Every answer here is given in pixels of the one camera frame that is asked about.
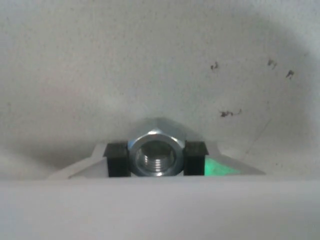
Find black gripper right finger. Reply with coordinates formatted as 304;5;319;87
183;140;266;178

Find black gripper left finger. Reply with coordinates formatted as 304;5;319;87
47;141;130;179

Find metal hex bolt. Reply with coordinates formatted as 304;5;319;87
126;116;188;178

